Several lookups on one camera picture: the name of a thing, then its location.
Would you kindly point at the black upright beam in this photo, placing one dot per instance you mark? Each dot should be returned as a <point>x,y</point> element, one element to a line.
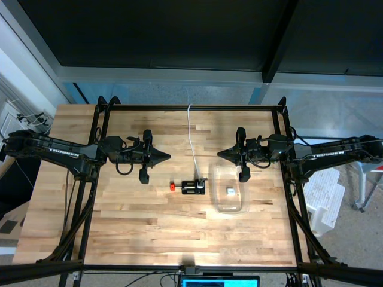
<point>278,45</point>

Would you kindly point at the black table frame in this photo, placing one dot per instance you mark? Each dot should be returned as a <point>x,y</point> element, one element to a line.
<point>45,269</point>

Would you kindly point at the white step stool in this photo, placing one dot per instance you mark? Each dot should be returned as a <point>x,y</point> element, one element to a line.
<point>324,194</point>

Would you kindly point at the white receptacle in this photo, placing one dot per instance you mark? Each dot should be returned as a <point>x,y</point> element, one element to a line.
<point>198,183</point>

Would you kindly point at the cardboard box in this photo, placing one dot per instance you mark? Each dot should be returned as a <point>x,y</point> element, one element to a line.
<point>18,215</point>

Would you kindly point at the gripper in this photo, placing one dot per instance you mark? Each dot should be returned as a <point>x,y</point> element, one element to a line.
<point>251,152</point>
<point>137,155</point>

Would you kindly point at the small black camera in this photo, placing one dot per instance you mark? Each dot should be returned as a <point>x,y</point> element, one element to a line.
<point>191,270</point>

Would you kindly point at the grey metal stand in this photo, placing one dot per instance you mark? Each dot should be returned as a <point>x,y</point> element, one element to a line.
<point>362,185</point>

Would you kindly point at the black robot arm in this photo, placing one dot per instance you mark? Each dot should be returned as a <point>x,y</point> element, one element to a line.
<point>63,152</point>
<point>326,155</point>

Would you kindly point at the black vise orange knob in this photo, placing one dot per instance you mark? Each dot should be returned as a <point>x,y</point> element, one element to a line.
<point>188,188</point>

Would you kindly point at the laptop screen blue edge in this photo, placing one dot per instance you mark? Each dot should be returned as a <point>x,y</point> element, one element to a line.
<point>220,282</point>

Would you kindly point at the clear plastic tub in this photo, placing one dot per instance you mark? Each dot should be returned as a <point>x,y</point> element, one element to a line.
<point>223,185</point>

